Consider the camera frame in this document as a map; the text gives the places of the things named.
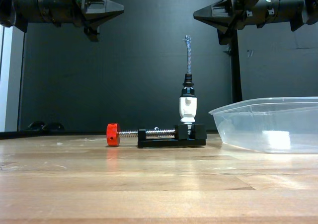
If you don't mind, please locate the black bench clamp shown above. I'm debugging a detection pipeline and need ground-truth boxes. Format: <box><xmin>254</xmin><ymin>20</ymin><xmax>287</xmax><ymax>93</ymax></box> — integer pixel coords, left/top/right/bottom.
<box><xmin>138</xmin><ymin>123</ymin><xmax>207</xmax><ymax>149</ymax></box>

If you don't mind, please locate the silver threaded clamp screw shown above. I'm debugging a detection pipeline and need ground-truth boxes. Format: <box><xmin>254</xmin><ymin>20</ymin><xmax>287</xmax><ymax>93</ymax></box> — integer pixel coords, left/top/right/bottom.
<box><xmin>118</xmin><ymin>127</ymin><xmax>177</xmax><ymax>138</ymax></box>

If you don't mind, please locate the black rounded knob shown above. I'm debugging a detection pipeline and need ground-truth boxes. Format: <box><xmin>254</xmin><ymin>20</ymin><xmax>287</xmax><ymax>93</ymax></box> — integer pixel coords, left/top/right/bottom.
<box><xmin>42</xmin><ymin>121</ymin><xmax>66</xmax><ymax>132</ymax></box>
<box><xmin>27</xmin><ymin>121</ymin><xmax>46</xmax><ymax>132</ymax></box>

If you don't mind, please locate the orange round clamp knob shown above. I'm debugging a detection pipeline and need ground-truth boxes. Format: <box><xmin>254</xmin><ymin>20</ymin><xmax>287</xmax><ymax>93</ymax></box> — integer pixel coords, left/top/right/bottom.
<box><xmin>106</xmin><ymin>123</ymin><xmax>122</xmax><ymax>147</ymax></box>

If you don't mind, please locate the clear plastic tub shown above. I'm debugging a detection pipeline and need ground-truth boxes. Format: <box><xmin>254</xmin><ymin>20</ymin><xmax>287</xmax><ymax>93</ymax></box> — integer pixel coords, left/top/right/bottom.
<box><xmin>208</xmin><ymin>96</ymin><xmax>318</xmax><ymax>155</ymax></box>

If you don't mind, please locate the black horizontal frame rail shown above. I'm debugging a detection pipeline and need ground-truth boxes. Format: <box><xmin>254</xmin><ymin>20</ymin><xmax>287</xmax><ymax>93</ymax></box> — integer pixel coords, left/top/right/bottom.
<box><xmin>0</xmin><ymin>129</ymin><xmax>222</xmax><ymax>140</ymax></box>

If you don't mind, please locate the black plug with braided cable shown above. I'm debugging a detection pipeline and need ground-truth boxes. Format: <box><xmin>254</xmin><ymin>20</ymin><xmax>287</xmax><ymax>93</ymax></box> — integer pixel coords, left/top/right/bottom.
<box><xmin>182</xmin><ymin>35</ymin><xmax>197</xmax><ymax>98</ymax></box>

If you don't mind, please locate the black vertical frame post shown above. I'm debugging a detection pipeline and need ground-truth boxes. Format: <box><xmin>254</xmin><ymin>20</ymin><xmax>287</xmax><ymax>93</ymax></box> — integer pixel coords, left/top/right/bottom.
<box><xmin>16</xmin><ymin>22</ymin><xmax>27</xmax><ymax>133</ymax></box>
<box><xmin>230</xmin><ymin>29</ymin><xmax>243</xmax><ymax>104</ymax></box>

